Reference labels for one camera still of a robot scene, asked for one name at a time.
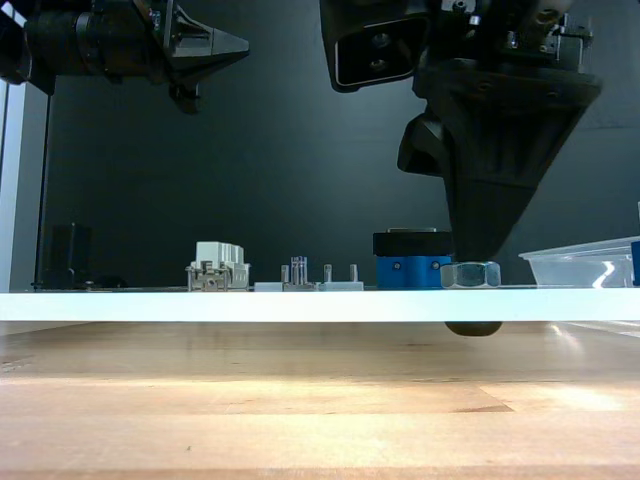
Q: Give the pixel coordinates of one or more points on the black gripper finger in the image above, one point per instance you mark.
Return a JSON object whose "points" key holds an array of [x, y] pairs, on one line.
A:
{"points": [[230, 47], [485, 150]]}

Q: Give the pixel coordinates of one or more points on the silver M12 hex nut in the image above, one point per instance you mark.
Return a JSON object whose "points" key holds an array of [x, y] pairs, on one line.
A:
{"points": [[470, 276]]}

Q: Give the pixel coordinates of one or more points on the blue black D-sub connector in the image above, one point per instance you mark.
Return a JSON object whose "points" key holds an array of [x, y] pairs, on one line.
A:
{"points": [[400, 270]]}

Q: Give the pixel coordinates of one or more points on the clear plastic tub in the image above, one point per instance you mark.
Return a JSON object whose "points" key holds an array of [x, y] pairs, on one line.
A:
{"points": [[575, 270]]}

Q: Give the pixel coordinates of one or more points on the beige rectangular connector housing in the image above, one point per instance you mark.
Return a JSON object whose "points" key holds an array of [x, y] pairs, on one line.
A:
{"points": [[210, 255]]}

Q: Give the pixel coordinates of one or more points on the white plastic board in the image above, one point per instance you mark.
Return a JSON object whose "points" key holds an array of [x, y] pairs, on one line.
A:
{"points": [[250, 305]]}

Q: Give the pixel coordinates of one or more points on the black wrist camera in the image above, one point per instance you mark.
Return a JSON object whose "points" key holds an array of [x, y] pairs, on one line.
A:
{"points": [[375, 50]]}

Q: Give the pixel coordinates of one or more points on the grey aluminium partition frame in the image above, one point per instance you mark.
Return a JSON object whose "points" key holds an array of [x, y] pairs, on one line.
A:
{"points": [[12, 200]]}

